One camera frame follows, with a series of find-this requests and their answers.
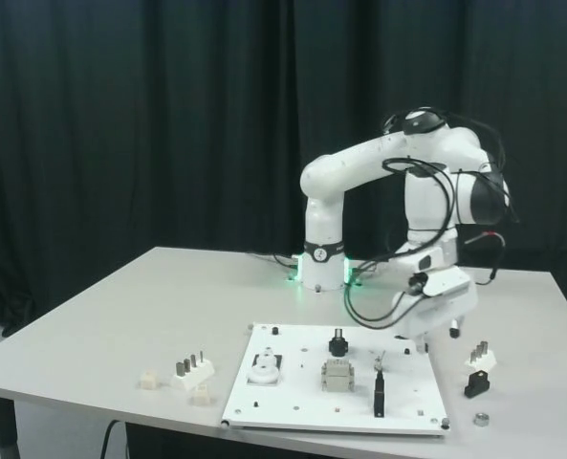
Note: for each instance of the black curtain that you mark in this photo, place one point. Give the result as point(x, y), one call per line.
point(120, 119)

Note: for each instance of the white large gear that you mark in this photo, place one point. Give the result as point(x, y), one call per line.
point(263, 377)

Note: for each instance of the metal hex bolt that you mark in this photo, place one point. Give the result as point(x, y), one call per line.
point(480, 419)

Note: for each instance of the metal round peg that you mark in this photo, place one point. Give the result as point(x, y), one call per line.
point(485, 349)
point(477, 355)

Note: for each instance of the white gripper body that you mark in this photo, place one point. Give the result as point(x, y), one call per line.
point(436, 313)

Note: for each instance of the transparent Ethernet plug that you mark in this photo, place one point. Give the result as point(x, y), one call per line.
point(378, 363)

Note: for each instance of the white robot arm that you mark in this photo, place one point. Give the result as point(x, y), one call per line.
point(321, 191)

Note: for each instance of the black D-SUB plug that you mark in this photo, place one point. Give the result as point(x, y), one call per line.
point(477, 386)

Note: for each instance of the white small peg holder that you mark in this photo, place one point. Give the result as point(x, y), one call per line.
point(481, 364)

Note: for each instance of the small beige plug holder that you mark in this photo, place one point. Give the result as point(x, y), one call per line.
point(150, 379)
point(202, 397)

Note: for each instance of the black waterproof plug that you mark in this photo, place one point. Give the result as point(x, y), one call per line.
point(338, 345)

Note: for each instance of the black USB plug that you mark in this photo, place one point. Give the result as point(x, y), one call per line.
point(379, 397)

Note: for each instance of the small white sensor box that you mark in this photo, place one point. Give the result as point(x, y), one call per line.
point(433, 258)

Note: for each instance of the white four-hole peg holder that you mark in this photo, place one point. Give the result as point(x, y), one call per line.
point(194, 380)

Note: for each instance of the white medium gear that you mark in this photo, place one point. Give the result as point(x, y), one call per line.
point(265, 357)

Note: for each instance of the flat white mounting plate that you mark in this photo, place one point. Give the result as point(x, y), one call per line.
point(448, 283)

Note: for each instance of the white task board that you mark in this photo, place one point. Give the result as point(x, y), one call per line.
point(288, 397)

